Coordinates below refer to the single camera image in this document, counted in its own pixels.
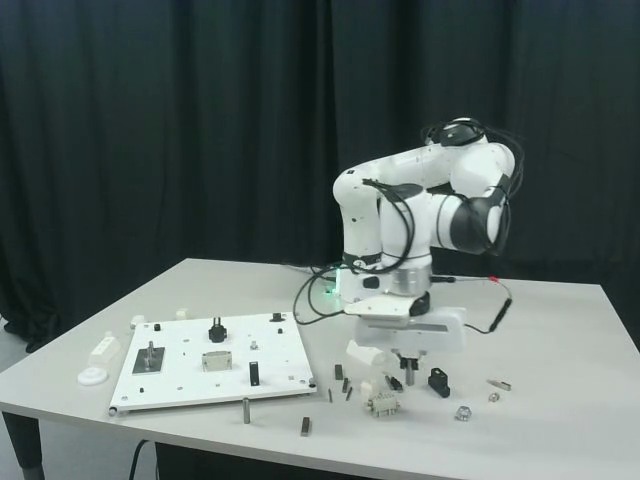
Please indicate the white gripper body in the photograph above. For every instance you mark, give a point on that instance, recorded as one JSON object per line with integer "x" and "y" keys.
{"x": 425, "y": 327}

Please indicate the black round connector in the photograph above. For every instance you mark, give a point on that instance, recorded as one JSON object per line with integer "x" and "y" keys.
{"x": 217, "y": 332}

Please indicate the white peg holder with holes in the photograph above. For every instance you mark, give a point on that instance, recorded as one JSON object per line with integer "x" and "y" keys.
{"x": 103, "y": 350}

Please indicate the USB plug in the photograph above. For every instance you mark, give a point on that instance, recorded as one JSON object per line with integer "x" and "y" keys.
{"x": 394, "y": 382}

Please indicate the black Ethernet plug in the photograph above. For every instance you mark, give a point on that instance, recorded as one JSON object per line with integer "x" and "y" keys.
{"x": 438, "y": 382}

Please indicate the small white holder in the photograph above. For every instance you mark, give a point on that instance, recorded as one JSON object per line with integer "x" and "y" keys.
{"x": 369, "y": 389}
{"x": 136, "y": 320}

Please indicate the large white holder block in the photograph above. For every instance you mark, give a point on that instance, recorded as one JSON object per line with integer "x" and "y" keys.
{"x": 359, "y": 352}

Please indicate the beige D-SUB plug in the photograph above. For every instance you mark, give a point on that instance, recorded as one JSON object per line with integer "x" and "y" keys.
{"x": 379, "y": 404}

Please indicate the metal bolt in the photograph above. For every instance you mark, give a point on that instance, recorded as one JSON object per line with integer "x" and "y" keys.
{"x": 463, "y": 413}

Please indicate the small metal BNC plug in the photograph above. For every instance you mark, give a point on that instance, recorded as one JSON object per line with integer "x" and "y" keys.
{"x": 493, "y": 397}

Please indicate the flat metal key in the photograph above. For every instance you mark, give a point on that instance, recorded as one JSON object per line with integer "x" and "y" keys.
{"x": 500, "y": 384}

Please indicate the white task board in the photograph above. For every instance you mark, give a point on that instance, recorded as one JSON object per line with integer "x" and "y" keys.
{"x": 200, "y": 380}

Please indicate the white large gear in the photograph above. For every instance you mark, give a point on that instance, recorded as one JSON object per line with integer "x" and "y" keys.
{"x": 91, "y": 376}

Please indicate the black curtains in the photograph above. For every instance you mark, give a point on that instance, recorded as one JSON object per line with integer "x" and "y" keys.
{"x": 200, "y": 100}

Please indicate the black table leg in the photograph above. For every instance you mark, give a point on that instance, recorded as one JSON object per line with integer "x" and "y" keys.
{"x": 22, "y": 442}

